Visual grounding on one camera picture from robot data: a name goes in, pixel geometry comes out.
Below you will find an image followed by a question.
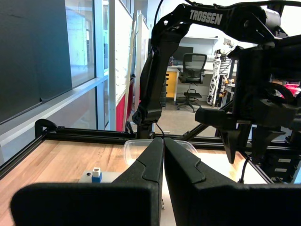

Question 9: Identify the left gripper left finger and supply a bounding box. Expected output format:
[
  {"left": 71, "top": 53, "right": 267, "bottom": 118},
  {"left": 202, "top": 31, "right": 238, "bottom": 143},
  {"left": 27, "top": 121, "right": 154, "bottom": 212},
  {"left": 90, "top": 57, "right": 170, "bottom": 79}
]
[{"left": 9, "top": 137, "right": 165, "bottom": 226}]

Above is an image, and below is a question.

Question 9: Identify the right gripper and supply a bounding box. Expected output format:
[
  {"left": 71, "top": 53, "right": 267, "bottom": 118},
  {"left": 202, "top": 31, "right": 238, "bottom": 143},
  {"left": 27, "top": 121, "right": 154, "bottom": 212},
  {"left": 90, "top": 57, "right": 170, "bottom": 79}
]
[{"left": 195, "top": 97, "right": 301, "bottom": 165}]

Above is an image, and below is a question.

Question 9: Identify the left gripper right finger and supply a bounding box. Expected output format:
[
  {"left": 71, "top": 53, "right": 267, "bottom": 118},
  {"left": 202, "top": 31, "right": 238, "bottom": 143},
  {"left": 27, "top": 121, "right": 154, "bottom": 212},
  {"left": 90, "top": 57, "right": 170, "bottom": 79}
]
[{"left": 164, "top": 137, "right": 301, "bottom": 226}]

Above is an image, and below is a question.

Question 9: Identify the blue white connector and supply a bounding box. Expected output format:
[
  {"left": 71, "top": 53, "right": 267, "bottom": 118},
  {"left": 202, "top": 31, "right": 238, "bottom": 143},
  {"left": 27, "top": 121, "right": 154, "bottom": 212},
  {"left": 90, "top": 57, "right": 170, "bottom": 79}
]
[{"left": 91, "top": 167, "right": 103, "bottom": 183}]

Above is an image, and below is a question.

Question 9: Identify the white taskboard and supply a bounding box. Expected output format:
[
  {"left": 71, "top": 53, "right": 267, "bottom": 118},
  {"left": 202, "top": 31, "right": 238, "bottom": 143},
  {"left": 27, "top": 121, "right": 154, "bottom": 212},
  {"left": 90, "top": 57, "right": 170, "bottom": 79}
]
[{"left": 79, "top": 152, "right": 238, "bottom": 226}]

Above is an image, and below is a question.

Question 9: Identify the black box with white labels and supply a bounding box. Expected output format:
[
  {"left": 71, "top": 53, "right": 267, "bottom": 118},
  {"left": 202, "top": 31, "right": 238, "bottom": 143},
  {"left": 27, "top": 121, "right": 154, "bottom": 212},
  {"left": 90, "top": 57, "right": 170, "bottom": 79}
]
[{"left": 264, "top": 152, "right": 301, "bottom": 185}]

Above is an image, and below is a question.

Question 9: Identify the clear plastic tub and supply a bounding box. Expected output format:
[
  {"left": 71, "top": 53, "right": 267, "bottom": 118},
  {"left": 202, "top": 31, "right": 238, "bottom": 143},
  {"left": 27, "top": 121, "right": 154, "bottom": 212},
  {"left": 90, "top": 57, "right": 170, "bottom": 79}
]
[{"left": 123, "top": 138, "right": 198, "bottom": 166}]

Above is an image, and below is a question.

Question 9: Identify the white lattice structure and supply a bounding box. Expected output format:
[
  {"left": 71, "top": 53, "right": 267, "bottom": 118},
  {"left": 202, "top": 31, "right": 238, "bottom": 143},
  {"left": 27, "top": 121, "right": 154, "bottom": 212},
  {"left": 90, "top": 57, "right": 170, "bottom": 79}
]
[{"left": 206, "top": 48, "right": 233, "bottom": 107}]

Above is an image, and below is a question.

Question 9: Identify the black office chair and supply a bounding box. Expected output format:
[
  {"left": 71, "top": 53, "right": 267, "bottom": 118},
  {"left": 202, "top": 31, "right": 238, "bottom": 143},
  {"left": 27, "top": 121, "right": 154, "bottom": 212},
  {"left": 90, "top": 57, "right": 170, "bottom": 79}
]
[{"left": 176, "top": 53, "right": 209, "bottom": 113}]

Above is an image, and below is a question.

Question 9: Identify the yellow drawer cabinet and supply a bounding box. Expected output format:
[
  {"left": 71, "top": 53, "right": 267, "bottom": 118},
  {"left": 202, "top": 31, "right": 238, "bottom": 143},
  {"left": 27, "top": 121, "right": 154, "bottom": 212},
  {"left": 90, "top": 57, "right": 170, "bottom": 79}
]
[{"left": 165, "top": 71, "right": 179, "bottom": 100}]

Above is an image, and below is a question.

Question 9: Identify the red partition panel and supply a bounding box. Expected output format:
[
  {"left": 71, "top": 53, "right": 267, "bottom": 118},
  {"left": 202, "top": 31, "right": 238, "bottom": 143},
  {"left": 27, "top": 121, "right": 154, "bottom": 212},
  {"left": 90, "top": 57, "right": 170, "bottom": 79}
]
[{"left": 115, "top": 77, "right": 135, "bottom": 132}]

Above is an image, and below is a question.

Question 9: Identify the black computer monitor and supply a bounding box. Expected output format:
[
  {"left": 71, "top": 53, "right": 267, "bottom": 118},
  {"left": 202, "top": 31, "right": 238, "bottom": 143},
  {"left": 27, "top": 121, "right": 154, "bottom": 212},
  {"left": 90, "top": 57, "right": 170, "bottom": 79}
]
[{"left": 174, "top": 46, "right": 194, "bottom": 61}]

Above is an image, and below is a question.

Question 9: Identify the black aluminium frame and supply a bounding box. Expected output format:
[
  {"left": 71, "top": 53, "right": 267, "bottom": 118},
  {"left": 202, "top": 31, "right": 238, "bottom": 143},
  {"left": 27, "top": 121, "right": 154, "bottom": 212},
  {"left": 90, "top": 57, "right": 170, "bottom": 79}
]
[{"left": 0, "top": 119, "right": 301, "bottom": 185}]

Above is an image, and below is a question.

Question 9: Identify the white wall shelf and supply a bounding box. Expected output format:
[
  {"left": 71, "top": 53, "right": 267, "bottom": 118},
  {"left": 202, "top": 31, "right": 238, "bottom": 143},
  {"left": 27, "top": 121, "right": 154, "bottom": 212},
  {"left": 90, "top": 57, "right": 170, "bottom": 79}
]
[{"left": 184, "top": 35, "right": 220, "bottom": 48}]

